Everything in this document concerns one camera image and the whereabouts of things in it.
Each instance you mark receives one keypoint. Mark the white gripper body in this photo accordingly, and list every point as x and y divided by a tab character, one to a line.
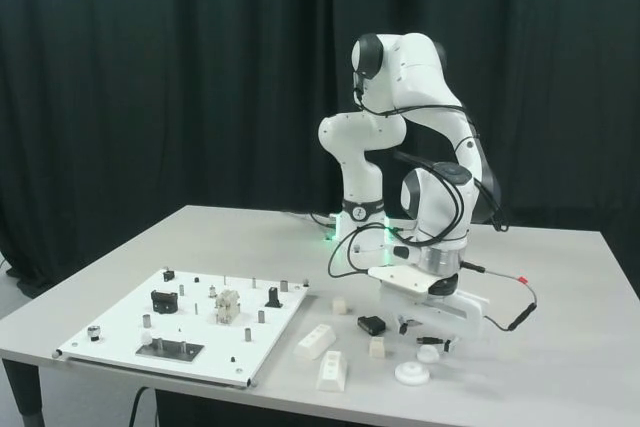
470	317

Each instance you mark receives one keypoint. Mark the white small gear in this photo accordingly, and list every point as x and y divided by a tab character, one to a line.
145	338

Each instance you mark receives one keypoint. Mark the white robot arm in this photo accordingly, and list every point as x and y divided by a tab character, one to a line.
420	62

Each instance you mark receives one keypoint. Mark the white medium gear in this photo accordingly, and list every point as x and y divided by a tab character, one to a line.
429	355

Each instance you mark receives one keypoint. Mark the white large gear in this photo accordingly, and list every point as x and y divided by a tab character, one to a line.
409	373

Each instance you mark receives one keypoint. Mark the black Ethernet plug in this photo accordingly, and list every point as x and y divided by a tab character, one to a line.
429	340

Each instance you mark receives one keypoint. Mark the black D-SUB plug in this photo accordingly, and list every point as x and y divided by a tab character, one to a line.
371	325

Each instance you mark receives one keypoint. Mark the small white cube holder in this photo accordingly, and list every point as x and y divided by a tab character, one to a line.
340	306
377	348

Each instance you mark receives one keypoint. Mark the white peg holder with holes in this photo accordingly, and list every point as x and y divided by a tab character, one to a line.
315	343
332	372

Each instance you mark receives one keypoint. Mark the white task board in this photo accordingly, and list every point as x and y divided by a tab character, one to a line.
220	347

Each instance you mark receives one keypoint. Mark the black curtains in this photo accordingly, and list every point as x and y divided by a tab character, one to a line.
150	72

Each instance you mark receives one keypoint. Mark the dark table leg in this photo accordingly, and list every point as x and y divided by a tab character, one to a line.
20	389

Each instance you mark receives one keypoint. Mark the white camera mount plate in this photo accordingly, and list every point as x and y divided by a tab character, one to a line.
400	278

